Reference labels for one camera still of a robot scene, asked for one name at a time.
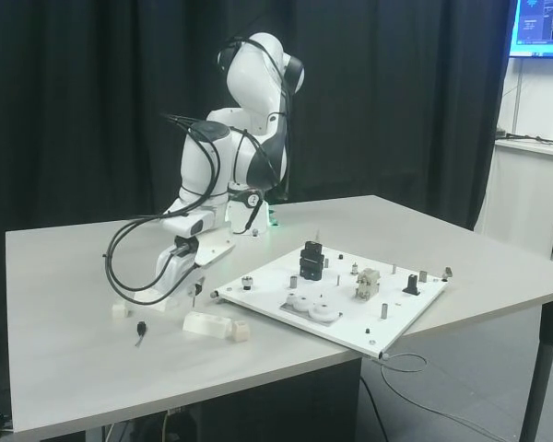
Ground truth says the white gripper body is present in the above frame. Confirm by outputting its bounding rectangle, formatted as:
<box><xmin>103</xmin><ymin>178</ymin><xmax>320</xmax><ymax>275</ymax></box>
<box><xmin>131</xmin><ymin>244</ymin><xmax>205</xmax><ymax>315</ymax></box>

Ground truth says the long white holder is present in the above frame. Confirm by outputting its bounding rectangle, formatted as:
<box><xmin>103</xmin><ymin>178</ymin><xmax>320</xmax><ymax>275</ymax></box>
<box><xmin>182</xmin><ymin>311</ymin><xmax>234</xmax><ymax>341</ymax></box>

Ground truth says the white task board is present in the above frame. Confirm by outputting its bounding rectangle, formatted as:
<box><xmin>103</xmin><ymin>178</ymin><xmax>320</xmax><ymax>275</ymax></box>
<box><xmin>210</xmin><ymin>238</ymin><xmax>453</xmax><ymax>363</ymax></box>

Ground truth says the white medium gear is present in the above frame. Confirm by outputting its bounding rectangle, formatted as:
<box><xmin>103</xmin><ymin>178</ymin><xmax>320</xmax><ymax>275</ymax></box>
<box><xmin>284</xmin><ymin>294</ymin><xmax>311</xmax><ymax>318</ymax></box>

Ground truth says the black D-SUB plug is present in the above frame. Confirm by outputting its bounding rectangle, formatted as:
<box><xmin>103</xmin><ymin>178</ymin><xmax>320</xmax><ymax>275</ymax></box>
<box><xmin>297</xmin><ymin>238</ymin><xmax>328</xmax><ymax>282</ymax></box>

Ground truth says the white large gear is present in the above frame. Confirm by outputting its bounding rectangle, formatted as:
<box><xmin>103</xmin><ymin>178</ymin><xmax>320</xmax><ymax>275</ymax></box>
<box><xmin>307</xmin><ymin>302</ymin><xmax>340</xmax><ymax>326</ymax></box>

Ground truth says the black curtain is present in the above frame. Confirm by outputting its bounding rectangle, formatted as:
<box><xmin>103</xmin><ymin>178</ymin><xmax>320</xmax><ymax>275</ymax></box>
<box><xmin>0</xmin><ymin>0</ymin><xmax>520</xmax><ymax>369</ymax></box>

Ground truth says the white cabinet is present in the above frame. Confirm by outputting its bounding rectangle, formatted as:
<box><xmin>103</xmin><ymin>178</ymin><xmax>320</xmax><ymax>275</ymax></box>
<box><xmin>477</xmin><ymin>135</ymin><xmax>553</xmax><ymax>266</ymax></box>

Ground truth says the black table leg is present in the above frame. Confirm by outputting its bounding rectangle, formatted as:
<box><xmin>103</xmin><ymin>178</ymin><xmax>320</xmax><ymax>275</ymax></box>
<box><xmin>518</xmin><ymin>294</ymin><xmax>553</xmax><ymax>442</ymax></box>

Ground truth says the blue screen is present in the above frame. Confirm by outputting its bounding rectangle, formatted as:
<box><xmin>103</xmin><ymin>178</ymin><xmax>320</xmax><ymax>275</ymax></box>
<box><xmin>508</xmin><ymin>0</ymin><xmax>553</xmax><ymax>60</ymax></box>

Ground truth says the thin grey cable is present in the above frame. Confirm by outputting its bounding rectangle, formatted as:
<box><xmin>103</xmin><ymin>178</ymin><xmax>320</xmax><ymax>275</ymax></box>
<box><xmin>378</xmin><ymin>350</ymin><xmax>443</xmax><ymax>442</ymax></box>

